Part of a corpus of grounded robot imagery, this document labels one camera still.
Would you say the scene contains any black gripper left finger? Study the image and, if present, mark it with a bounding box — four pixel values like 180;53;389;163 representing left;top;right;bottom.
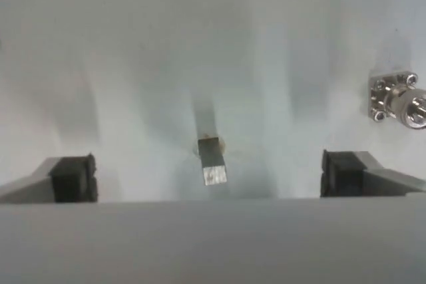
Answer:
0;153;99;204

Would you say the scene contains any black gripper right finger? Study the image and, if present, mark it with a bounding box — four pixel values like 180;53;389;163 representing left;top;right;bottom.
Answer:
321;149;426;198

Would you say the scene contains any metal square peg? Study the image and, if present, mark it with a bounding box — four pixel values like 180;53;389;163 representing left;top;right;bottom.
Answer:
197;136;228;187

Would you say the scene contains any metal BNC plug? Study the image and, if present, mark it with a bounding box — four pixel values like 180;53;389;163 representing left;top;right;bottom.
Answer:
404;88;426;130

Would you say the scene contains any white task board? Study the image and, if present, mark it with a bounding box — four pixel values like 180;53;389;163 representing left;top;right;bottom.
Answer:
0;0;426;204

